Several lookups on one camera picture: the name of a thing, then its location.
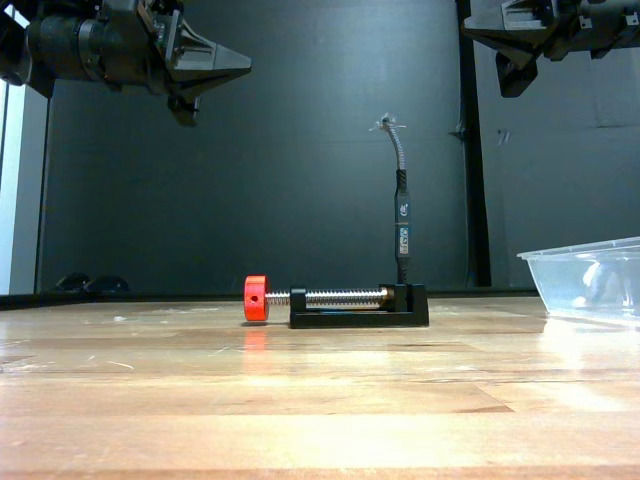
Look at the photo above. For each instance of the clear plastic container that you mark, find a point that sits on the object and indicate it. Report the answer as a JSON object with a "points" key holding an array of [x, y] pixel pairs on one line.
{"points": [[590, 280]]}

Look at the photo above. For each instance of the black clamp with red knob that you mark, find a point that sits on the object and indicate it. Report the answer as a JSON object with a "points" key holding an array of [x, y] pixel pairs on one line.
{"points": [[360, 320]]}

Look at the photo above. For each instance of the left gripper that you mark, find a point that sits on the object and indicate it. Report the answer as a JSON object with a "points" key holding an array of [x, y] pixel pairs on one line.
{"points": [[125, 45]]}

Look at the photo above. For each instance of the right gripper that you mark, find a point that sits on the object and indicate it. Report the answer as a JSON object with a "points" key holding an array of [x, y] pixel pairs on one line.
{"points": [[590, 25]]}

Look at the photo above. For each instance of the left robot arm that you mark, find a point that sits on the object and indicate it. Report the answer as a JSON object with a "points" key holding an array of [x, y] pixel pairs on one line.
{"points": [[45, 45]]}

